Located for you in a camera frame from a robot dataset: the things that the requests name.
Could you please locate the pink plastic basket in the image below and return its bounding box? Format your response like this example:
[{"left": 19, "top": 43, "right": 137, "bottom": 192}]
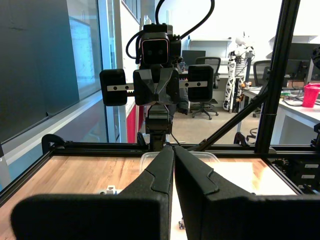
[{"left": 301, "top": 83, "right": 320, "bottom": 108}]

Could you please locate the black labelled equipment box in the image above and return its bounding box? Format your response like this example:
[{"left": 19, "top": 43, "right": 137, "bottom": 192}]
[{"left": 272, "top": 156, "right": 320, "bottom": 196}]

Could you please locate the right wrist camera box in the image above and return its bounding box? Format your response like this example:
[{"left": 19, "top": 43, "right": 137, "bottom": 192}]
[{"left": 139, "top": 31, "right": 171, "bottom": 65}]

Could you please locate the clear plastic tub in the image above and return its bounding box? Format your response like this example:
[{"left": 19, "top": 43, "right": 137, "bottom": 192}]
[{"left": 139, "top": 151, "right": 218, "bottom": 174}]

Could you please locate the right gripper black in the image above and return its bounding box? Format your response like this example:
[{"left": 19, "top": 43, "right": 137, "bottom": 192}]
[{"left": 99, "top": 63, "right": 215, "bottom": 106}]

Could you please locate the black office chair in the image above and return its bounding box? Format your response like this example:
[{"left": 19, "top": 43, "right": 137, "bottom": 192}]
[
  {"left": 191, "top": 56, "right": 222, "bottom": 120},
  {"left": 251, "top": 59, "right": 272, "bottom": 118}
]

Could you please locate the white black humanoid robot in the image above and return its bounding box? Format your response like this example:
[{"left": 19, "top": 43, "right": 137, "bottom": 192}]
[{"left": 223, "top": 31, "right": 256, "bottom": 111}]

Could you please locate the white taskboard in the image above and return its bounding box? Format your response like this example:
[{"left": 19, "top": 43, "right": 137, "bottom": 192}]
[{"left": 96, "top": 161, "right": 300, "bottom": 240}]

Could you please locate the red cabinet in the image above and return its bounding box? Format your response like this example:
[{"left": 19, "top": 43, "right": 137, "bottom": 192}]
[{"left": 126, "top": 103, "right": 145, "bottom": 144}]

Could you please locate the white desk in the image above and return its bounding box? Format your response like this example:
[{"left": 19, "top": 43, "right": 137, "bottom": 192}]
[{"left": 271, "top": 96, "right": 320, "bottom": 146}]

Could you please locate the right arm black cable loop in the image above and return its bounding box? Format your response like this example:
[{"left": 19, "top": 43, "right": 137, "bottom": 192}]
[{"left": 125, "top": 31, "right": 142, "bottom": 65}]

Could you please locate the black aluminium frame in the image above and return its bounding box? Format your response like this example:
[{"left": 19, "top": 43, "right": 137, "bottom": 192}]
[{"left": 0, "top": 0, "right": 320, "bottom": 208}]

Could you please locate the right arm long black cable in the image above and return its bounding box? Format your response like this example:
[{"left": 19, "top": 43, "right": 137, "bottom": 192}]
[{"left": 154, "top": 0, "right": 216, "bottom": 40}]

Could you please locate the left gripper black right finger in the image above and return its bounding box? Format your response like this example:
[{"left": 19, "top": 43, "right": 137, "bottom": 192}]
[{"left": 174, "top": 145, "right": 320, "bottom": 240}]

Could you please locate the black computer monitor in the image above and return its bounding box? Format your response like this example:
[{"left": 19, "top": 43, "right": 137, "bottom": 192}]
[
  {"left": 284, "top": 42, "right": 320, "bottom": 85},
  {"left": 181, "top": 49, "right": 207, "bottom": 66}
]

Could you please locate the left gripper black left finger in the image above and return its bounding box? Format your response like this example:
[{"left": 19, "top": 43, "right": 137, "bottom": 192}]
[{"left": 11, "top": 145, "right": 175, "bottom": 240}]

